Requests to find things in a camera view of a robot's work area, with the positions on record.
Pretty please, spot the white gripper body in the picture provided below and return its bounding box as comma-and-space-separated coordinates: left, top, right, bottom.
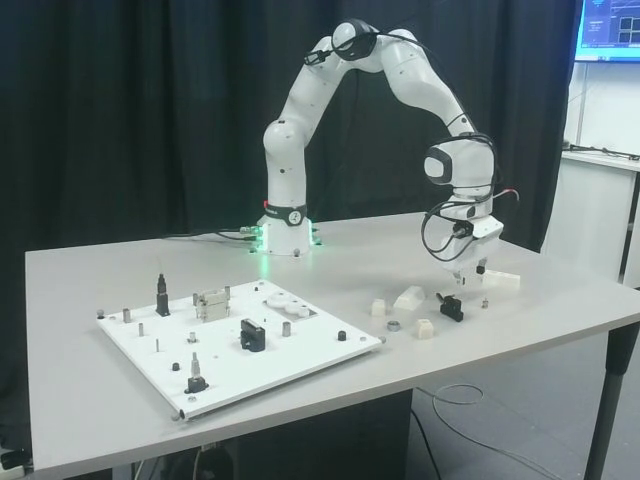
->
441, 233, 494, 280

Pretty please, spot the long white holder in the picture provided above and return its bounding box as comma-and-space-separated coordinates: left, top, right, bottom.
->
393, 284, 427, 313
481, 269, 522, 289

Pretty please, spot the dark table leg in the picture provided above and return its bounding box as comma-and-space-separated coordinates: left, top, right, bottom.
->
583, 327, 632, 480

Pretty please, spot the black box under table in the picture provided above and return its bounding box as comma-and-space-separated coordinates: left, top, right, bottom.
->
232, 387, 417, 480

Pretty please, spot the black D-SUB plug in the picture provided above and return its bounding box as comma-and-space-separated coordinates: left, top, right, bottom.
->
239, 318, 267, 352

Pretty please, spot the white task board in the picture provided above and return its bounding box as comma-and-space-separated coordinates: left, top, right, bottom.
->
95, 278, 387, 424

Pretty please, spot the blue screen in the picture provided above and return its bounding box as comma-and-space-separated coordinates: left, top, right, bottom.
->
574, 0, 640, 64

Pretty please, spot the black waterproof plug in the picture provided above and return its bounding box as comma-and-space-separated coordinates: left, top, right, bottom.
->
155, 272, 173, 318

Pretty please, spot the black curtain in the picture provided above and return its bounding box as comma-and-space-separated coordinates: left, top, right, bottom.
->
0, 0, 584, 261

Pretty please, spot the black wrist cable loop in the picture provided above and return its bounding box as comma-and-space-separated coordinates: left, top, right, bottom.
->
419, 201, 454, 262

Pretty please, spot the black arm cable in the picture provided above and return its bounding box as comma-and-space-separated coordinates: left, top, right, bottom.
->
303, 19, 499, 204

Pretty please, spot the grey floor cable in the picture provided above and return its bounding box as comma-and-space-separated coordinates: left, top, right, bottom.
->
430, 383, 640, 474

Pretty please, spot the black base cable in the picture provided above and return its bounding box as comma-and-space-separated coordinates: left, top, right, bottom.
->
169, 226, 265, 242

